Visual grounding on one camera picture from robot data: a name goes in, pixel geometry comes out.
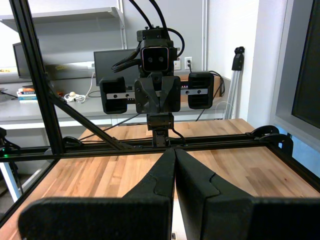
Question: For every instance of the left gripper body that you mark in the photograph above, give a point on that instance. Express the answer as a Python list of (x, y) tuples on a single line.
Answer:
[(113, 105)]

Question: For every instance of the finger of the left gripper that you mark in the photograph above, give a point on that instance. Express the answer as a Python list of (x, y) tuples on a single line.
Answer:
[(172, 100), (145, 100)]

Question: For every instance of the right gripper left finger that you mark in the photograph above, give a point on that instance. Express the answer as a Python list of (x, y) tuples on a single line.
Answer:
[(100, 217)]

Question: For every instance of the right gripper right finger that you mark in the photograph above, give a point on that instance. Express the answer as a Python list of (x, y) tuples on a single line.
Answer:
[(237, 220)]

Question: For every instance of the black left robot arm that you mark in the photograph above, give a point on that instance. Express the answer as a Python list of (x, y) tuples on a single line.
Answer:
[(152, 37)]

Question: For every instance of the black monitor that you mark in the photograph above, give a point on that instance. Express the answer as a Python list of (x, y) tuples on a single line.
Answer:
[(21, 62), (105, 65)]

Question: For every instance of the cardboard box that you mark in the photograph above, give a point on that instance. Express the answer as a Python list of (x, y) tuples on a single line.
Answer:
[(217, 85)]

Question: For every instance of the grey tripod stand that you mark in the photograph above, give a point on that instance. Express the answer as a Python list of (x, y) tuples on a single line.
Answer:
[(237, 60)]

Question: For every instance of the stack of books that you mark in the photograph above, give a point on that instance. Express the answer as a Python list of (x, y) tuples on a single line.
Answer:
[(26, 96)]

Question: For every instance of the grey desk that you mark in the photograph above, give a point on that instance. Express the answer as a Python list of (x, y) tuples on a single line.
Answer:
[(25, 110)]

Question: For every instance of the white wall outlet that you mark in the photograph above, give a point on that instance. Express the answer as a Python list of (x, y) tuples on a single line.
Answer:
[(188, 61)]

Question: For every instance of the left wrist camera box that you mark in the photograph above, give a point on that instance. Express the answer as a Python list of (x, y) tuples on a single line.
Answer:
[(155, 58)]

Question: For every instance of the black aluminium frame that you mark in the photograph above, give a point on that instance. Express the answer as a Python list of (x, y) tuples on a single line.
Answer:
[(35, 75)]

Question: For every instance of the white wall shelf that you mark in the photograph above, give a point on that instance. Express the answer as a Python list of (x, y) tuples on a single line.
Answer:
[(75, 15)]

